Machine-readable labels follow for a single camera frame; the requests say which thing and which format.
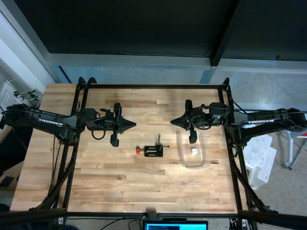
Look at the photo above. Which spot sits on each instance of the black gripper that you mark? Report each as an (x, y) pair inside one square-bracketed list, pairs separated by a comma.
[(116, 140), (192, 138)]

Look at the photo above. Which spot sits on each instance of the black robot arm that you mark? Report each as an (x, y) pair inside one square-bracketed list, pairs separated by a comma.
[(260, 122), (48, 120)]

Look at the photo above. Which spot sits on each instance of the small white block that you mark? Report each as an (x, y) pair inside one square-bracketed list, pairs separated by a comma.
[(194, 151)]

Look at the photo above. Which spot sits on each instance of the black clamp with orange knob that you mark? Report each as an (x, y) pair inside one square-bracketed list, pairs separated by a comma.
[(153, 151)]

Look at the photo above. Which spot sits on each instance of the clear plastic tub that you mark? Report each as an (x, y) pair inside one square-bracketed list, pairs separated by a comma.
[(192, 164)]

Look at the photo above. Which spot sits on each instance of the white stepped block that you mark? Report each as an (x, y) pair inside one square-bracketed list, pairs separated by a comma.
[(260, 155)]

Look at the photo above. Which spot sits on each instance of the blue laptop screen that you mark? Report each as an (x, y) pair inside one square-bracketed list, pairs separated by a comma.
[(175, 226)]

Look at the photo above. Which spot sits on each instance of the grey metal stand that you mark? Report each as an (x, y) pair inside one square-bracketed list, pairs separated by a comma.
[(290, 149)]

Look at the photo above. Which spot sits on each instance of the black aluminium frame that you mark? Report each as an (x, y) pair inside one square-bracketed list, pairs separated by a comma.
[(144, 86)]

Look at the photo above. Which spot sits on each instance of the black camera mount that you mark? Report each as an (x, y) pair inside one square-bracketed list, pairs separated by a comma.
[(152, 216)]

